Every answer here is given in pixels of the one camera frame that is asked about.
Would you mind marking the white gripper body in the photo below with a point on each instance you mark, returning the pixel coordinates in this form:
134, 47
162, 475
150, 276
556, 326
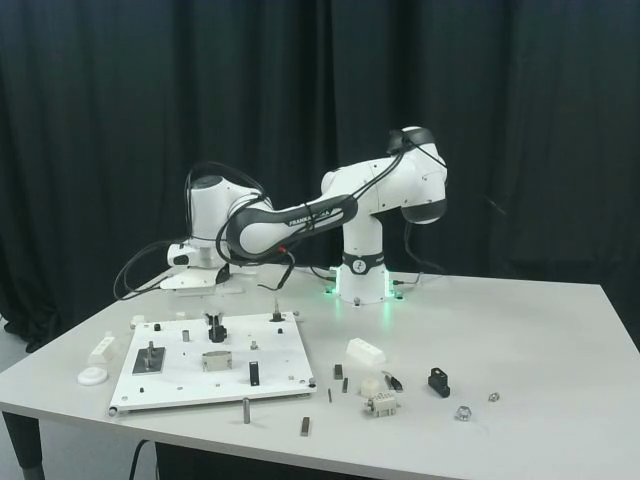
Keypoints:
200, 283

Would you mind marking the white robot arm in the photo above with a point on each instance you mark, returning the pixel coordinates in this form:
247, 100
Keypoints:
360, 200

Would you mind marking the metal round peg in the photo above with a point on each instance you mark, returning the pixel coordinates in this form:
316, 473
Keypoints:
246, 411

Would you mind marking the white peg holder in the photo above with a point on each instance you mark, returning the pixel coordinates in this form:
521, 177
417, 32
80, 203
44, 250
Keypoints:
104, 350
366, 352

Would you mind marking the white task board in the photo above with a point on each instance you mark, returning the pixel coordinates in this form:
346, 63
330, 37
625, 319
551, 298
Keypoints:
210, 370

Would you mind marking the white large gear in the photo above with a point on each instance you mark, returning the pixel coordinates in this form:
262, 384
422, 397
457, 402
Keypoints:
92, 376

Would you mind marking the metal D-SUB plug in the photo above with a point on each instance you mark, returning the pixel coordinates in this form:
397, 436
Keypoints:
378, 405

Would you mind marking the USB plug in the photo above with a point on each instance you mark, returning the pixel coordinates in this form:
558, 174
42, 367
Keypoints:
393, 381

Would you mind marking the black curtain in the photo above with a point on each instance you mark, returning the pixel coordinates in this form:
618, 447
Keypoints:
100, 125

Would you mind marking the black table leg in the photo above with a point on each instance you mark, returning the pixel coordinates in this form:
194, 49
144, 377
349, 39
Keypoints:
22, 445

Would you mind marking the black plug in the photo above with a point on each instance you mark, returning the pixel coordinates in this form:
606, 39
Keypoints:
438, 381

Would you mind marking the metal hex nut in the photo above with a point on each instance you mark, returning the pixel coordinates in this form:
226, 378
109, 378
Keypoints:
463, 413

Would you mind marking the small metal bolt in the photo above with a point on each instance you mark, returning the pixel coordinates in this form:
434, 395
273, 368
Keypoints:
493, 397

